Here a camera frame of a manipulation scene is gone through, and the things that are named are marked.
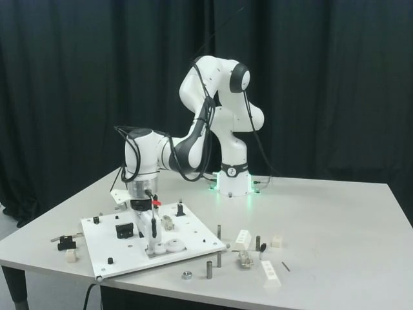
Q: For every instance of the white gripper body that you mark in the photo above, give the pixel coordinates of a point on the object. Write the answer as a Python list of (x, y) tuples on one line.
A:
[(149, 231)]

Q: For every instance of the white small gear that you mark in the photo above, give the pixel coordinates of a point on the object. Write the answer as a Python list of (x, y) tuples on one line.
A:
[(159, 249)]

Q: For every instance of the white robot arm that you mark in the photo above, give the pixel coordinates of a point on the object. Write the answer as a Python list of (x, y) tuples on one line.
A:
[(232, 135)]

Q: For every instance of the thin black rod red tag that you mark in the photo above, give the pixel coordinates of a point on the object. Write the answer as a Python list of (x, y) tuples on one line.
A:
[(154, 227)]

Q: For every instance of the black plug block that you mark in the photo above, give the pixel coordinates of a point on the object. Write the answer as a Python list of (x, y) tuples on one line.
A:
[(124, 230)]

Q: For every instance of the black round plug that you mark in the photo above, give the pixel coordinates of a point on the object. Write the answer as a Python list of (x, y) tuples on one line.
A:
[(180, 210)]

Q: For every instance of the white task board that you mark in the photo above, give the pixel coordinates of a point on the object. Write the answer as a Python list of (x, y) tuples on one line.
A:
[(187, 235)]

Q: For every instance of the flat white mounting plate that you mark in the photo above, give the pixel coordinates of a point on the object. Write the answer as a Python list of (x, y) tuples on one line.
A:
[(118, 197)]

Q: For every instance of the metal nut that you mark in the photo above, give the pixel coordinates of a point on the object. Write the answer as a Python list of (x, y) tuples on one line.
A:
[(186, 275)]

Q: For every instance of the metal square peg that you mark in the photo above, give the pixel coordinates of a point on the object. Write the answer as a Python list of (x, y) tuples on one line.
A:
[(219, 230), (258, 243)]

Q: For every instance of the metal round peg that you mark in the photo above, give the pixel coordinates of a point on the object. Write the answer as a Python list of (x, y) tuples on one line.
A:
[(208, 270), (219, 259)]

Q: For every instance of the small white cube holder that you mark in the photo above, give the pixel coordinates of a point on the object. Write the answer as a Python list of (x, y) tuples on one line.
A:
[(277, 241), (71, 256)]

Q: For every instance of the black plug with metal pins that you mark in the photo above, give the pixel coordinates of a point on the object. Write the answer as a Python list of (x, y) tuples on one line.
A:
[(66, 243)]

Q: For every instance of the white peg holder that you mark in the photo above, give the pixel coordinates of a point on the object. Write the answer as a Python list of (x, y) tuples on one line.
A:
[(270, 274), (242, 240)]

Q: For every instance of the metal D-SUB plug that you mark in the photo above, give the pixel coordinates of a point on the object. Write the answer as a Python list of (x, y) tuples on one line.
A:
[(246, 260)]

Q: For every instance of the black USB plug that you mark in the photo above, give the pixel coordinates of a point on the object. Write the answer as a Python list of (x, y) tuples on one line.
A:
[(263, 249)]

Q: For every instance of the thin metal pin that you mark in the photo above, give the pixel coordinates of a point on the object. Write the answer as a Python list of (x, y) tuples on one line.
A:
[(285, 266)]

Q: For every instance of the dark table leg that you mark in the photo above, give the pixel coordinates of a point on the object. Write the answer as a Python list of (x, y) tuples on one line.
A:
[(13, 287)]

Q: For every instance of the black curtain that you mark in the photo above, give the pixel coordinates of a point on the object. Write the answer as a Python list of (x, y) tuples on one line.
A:
[(64, 80)]

